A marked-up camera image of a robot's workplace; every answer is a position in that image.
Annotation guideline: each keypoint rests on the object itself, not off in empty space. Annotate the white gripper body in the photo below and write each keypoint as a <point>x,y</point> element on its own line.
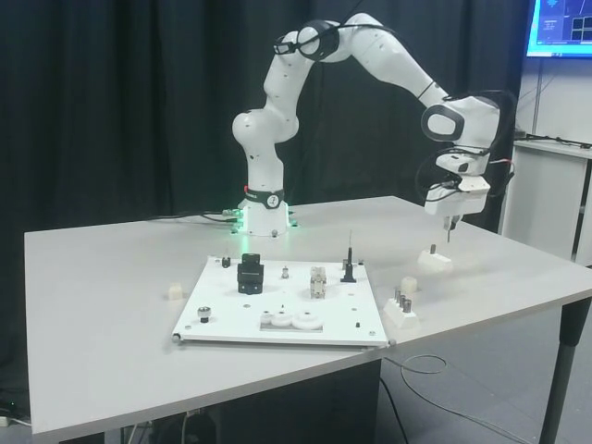
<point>451,203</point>

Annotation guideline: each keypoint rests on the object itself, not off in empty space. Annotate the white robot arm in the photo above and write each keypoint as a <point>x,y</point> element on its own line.
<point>277,92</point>

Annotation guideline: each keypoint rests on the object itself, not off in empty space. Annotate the thick metal square peg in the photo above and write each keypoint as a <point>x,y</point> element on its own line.
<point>433,250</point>

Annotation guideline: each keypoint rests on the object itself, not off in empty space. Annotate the white square peg holder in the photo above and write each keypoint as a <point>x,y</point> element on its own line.
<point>435,264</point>

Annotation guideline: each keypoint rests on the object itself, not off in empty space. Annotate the metal round peg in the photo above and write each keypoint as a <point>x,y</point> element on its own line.
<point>402,301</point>
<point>396,296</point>
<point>408,306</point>

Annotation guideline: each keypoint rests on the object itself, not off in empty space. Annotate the white round peg holder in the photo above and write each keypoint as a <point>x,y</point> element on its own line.
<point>401,318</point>

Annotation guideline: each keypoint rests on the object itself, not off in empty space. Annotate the small white cube holder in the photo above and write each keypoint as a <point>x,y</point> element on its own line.
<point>176,292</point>
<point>409,284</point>

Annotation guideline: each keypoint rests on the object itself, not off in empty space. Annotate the white cabinet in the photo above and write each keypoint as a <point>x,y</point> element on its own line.
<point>546,203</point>

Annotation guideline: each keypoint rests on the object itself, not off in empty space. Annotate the beige waterproof plug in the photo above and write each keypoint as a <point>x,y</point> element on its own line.
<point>318,284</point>

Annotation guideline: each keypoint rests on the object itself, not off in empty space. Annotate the metal BNC plug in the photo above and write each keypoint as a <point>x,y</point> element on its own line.
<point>285,274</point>

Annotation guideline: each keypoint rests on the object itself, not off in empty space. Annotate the white large gear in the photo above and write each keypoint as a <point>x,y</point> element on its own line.
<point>304,320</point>

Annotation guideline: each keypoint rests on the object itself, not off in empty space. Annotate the dark table leg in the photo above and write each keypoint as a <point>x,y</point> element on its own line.
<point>562,370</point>

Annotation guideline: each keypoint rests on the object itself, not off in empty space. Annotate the white medium gear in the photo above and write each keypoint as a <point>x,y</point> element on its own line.
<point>280,321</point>

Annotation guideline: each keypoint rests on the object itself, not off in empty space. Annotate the white small gear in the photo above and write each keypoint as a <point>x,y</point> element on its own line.
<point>265,319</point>

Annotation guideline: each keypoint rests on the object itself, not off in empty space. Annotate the blue screen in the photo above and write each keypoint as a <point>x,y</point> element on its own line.
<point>559,28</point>

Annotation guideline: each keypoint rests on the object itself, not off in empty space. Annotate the white task board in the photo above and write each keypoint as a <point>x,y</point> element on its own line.
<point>217,296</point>

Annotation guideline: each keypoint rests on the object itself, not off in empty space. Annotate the black cabinet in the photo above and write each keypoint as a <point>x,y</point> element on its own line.
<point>277,407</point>

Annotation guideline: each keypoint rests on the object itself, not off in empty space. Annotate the black curtain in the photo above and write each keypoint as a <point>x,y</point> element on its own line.
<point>115,115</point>

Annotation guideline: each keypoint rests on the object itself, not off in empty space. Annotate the white power strip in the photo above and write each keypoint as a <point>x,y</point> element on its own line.
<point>5,421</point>

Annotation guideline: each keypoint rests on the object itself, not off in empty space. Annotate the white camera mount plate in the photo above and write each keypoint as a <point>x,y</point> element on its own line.
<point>474,184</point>

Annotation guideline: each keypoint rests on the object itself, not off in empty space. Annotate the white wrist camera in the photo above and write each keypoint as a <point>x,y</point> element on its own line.
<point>455,164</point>

